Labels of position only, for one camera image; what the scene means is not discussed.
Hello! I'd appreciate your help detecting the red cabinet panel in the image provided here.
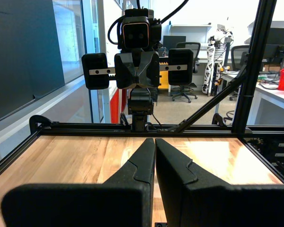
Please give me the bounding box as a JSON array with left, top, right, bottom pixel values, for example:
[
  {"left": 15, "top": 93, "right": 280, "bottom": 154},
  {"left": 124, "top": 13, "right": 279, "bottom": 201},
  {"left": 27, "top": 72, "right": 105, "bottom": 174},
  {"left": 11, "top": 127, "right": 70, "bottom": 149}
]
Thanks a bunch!
[{"left": 109, "top": 87, "right": 128, "bottom": 124}]

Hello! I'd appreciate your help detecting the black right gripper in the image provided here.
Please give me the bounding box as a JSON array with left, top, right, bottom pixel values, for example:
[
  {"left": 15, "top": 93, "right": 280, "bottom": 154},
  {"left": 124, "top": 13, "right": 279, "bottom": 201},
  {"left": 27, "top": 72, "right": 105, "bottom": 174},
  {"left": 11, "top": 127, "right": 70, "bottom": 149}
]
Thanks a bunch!
[{"left": 81, "top": 48, "right": 195, "bottom": 90}]

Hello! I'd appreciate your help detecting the white desk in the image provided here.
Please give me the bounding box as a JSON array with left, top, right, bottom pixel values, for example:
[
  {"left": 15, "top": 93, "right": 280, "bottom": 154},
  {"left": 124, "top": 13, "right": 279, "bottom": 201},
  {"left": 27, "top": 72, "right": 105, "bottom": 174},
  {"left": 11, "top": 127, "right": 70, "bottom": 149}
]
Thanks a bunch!
[{"left": 219, "top": 70, "right": 284, "bottom": 126}]

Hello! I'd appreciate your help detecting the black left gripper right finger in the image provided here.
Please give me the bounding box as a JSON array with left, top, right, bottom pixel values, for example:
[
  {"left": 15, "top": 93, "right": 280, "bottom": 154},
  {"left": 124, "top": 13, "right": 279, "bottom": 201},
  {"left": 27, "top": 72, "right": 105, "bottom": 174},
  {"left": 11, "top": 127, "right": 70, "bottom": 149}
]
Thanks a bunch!
[{"left": 155, "top": 138, "right": 284, "bottom": 227}]

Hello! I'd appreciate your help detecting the white wall shelf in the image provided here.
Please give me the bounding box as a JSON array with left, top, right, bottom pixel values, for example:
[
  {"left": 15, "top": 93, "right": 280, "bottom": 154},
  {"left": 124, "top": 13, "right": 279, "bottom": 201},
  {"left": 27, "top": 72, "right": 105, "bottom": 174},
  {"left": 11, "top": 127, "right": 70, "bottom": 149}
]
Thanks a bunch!
[{"left": 168, "top": 23, "right": 213, "bottom": 33}]

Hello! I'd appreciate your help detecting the black aluminium table frame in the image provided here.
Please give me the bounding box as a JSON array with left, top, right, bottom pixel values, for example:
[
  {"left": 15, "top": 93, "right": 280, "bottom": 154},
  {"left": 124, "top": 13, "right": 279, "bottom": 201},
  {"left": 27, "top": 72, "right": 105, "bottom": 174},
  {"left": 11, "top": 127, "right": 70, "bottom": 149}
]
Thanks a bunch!
[{"left": 0, "top": 0, "right": 284, "bottom": 187}]

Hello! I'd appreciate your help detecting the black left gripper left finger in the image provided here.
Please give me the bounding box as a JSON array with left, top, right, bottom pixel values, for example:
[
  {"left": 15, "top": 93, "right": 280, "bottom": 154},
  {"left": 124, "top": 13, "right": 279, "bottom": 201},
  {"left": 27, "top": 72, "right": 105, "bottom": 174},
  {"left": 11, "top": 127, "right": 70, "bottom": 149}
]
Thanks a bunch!
[{"left": 1, "top": 138, "right": 156, "bottom": 227}]

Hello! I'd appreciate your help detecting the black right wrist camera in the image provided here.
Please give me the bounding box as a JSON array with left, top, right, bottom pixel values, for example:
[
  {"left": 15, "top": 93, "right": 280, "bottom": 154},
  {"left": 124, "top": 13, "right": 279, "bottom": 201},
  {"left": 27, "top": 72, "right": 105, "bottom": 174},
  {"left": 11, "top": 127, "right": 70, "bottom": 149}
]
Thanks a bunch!
[{"left": 121, "top": 16, "right": 150, "bottom": 51}]

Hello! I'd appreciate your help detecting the black computer monitor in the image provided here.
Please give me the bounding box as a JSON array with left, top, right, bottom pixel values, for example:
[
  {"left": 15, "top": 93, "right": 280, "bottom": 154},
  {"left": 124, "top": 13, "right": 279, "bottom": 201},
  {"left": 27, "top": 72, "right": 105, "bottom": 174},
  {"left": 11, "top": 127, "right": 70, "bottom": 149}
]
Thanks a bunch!
[
  {"left": 162, "top": 35, "right": 187, "bottom": 50},
  {"left": 262, "top": 27, "right": 284, "bottom": 65}
]

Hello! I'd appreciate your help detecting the black office chair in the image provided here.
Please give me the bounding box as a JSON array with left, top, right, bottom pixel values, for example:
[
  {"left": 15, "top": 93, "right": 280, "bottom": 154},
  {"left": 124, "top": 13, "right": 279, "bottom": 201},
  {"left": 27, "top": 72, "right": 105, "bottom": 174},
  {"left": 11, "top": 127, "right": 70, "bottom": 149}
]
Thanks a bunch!
[
  {"left": 171, "top": 42, "right": 202, "bottom": 104},
  {"left": 229, "top": 44, "right": 249, "bottom": 102}
]

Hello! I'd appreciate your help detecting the yellow cabinet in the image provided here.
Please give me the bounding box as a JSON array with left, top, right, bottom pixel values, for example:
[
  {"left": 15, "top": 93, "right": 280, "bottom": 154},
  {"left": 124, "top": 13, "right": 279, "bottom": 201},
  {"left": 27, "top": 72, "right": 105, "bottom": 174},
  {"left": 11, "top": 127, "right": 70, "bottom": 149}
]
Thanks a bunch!
[{"left": 158, "top": 70, "right": 169, "bottom": 90}]

